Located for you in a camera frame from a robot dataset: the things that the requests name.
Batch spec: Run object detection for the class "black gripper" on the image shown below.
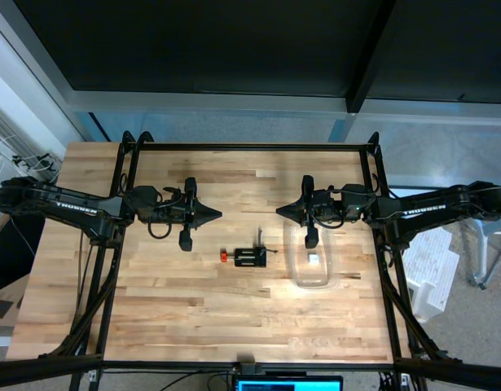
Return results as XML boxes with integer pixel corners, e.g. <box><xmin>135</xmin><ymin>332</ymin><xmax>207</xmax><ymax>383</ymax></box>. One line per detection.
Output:
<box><xmin>275</xmin><ymin>174</ymin><xmax>344</xmax><ymax>251</ymax></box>
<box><xmin>166</xmin><ymin>176</ymin><xmax>225</xmax><ymax>253</ymax></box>

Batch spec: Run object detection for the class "black vise with red knob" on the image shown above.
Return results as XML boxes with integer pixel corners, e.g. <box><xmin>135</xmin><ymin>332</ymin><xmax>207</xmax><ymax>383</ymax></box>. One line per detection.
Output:
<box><xmin>220</xmin><ymin>245</ymin><xmax>269</xmax><ymax>269</ymax></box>

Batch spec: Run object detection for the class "clear plastic tub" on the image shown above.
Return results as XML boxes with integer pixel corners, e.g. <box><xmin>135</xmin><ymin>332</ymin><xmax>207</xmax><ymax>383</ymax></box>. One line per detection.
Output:
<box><xmin>283</xmin><ymin>222</ymin><xmax>338</xmax><ymax>292</ymax></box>

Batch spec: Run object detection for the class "white foam packing block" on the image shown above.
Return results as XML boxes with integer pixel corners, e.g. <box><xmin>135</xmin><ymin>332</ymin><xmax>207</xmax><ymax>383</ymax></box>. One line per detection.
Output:
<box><xmin>400</xmin><ymin>226</ymin><xmax>463</xmax><ymax>325</ymax></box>

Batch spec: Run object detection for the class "laptop screen with blue edge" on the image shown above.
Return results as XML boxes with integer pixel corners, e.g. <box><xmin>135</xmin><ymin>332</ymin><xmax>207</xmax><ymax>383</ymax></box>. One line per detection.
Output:
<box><xmin>232</xmin><ymin>375</ymin><xmax>345</xmax><ymax>391</ymax></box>

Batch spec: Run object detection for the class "grey metal stand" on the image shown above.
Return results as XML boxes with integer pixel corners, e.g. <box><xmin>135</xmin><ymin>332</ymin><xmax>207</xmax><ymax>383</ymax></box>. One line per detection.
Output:
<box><xmin>457</xmin><ymin>191</ymin><xmax>501</xmax><ymax>291</ymax></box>

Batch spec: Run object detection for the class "brown cardboard box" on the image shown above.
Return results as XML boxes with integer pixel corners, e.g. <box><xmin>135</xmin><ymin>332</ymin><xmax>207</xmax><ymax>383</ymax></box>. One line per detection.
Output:
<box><xmin>0</xmin><ymin>272</ymin><xmax>31</xmax><ymax>347</ymax></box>

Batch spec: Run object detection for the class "black camera cable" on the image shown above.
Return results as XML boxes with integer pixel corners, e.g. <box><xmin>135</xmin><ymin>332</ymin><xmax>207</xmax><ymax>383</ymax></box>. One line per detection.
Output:
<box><xmin>147</xmin><ymin>203</ymin><xmax>173</xmax><ymax>240</ymax></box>

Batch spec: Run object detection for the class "black aluminium frame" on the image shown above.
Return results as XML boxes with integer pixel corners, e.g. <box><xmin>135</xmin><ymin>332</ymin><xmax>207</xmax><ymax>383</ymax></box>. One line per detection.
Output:
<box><xmin>0</xmin><ymin>130</ymin><xmax>501</xmax><ymax>391</ymax></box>

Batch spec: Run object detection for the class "small black camera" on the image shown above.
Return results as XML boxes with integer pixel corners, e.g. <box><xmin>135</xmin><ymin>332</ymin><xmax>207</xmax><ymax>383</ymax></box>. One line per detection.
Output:
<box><xmin>236</xmin><ymin>353</ymin><xmax>258</xmax><ymax>376</ymax></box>

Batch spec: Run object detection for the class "white cable bundle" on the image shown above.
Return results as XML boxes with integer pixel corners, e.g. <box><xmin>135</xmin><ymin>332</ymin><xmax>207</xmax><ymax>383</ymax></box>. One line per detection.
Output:
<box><xmin>9</xmin><ymin>152</ymin><xmax>59</xmax><ymax>174</ymax></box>

